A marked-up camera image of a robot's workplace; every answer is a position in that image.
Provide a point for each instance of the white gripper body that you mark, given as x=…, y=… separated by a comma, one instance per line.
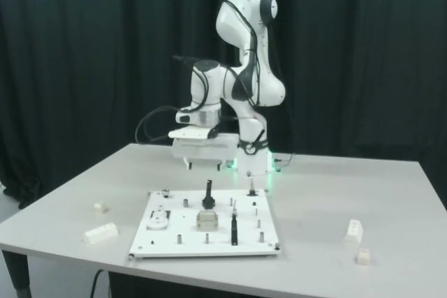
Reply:
x=206, y=148

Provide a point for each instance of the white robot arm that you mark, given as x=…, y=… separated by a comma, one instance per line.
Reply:
x=251, y=67

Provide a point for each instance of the flat white mounting plate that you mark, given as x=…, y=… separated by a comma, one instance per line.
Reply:
x=190, y=133

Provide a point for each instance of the metal bolt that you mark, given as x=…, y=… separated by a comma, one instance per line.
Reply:
x=165, y=193

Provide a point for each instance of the white medium gear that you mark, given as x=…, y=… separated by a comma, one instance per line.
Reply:
x=160, y=213

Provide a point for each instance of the white task board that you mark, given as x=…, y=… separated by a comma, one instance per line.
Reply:
x=181, y=223

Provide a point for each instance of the white large gear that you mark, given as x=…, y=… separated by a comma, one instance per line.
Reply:
x=156, y=224

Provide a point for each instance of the metal square peg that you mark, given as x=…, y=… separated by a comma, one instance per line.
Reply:
x=260, y=236

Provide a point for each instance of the small white holder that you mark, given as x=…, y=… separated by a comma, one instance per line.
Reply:
x=100, y=207
x=363, y=255

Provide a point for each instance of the long white holder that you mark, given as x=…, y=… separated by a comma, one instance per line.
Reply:
x=353, y=231
x=99, y=234

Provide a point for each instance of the black curtain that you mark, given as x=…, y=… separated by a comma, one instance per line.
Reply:
x=70, y=33

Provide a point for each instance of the dark grey table leg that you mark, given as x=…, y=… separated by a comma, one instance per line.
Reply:
x=15, y=273

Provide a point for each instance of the small white camera box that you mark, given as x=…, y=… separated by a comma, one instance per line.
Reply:
x=185, y=117

